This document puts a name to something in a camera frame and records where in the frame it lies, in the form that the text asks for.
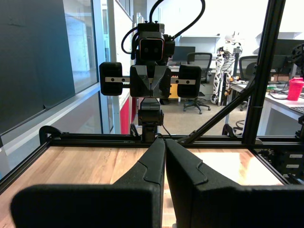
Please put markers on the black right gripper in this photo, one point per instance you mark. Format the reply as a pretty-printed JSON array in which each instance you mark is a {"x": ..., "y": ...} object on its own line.
[{"x": 110, "y": 90}]

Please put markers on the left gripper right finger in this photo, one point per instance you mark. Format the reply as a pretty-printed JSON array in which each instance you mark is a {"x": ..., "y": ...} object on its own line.
[{"x": 237, "y": 206}]

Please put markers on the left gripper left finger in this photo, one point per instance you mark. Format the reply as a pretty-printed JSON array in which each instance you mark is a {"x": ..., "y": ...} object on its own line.
[{"x": 95, "y": 204}]

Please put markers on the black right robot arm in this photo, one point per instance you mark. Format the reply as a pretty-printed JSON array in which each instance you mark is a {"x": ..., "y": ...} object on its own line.
[{"x": 150, "y": 117}]

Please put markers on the yellow drawer cabinet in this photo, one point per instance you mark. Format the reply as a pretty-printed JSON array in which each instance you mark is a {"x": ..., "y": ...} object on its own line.
[{"x": 174, "y": 91}]

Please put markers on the white partition with red base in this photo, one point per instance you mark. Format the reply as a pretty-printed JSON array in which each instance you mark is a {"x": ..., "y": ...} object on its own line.
[{"x": 123, "y": 114}]

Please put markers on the black computer monitor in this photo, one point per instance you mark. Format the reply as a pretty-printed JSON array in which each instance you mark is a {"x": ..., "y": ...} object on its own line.
[
  {"x": 184, "y": 54},
  {"x": 282, "y": 62}
]

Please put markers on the black office chair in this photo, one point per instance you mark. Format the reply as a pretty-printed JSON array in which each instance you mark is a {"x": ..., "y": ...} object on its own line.
[
  {"x": 247, "y": 66},
  {"x": 199, "y": 60}
]

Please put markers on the white lattice stand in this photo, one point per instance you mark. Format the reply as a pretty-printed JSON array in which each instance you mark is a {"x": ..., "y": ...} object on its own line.
[{"x": 219, "y": 78}]

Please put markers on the white desk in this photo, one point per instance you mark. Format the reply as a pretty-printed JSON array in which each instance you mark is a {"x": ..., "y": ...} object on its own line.
[{"x": 280, "y": 104}]

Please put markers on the red plastic cup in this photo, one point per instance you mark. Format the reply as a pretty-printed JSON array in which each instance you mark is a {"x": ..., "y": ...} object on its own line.
[{"x": 295, "y": 89}]

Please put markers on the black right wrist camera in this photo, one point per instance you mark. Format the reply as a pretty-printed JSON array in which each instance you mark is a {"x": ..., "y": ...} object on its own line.
[{"x": 152, "y": 50}]

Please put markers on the black aluminium table frame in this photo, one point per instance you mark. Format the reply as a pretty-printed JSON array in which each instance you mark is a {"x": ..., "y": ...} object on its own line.
[{"x": 95, "y": 140}]

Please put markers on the grey aluminium window frame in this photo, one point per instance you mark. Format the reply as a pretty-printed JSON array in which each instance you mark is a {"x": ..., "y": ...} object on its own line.
[{"x": 71, "y": 104}]

